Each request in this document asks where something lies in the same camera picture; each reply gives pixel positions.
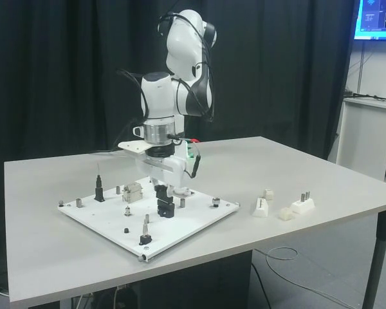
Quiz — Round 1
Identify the dark grey table leg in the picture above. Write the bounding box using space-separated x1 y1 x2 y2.
363 211 386 309

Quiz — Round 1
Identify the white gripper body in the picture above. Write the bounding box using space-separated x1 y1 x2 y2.
134 153 187 189

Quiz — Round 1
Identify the blue screen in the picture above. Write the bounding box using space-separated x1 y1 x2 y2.
353 0 386 41

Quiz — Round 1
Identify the white task board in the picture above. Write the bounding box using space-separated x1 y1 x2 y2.
57 174 241 262

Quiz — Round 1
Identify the flat white mount plate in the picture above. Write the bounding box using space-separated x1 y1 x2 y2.
117 141 151 153

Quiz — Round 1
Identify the white cabinet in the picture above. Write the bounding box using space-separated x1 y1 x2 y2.
336 95 386 187

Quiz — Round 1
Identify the black floor cable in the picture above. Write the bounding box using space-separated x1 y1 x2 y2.
250 263 268 309

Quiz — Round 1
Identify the white wedge-shaped peg holder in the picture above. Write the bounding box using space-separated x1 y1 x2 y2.
291 198 316 214
251 198 271 218

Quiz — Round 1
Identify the thin black cable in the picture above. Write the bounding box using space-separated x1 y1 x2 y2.
343 91 386 104

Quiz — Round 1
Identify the black base cable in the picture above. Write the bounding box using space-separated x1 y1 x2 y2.
89 149 138 156

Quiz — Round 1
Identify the black D-SUB plug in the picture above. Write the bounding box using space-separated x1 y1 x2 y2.
154 183 174 202

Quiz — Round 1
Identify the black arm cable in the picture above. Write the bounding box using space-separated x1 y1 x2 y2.
115 12 218 122

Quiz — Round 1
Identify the grey floor cable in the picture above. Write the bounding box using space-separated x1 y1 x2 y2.
265 246 369 309

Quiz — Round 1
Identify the beige rectangular connector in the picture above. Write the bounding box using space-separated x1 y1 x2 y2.
122 182 145 203

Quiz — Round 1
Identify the silver wrist ring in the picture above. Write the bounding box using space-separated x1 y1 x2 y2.
144 124 176 144

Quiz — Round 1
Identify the black curtain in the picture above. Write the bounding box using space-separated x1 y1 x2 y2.
0 0 358 287

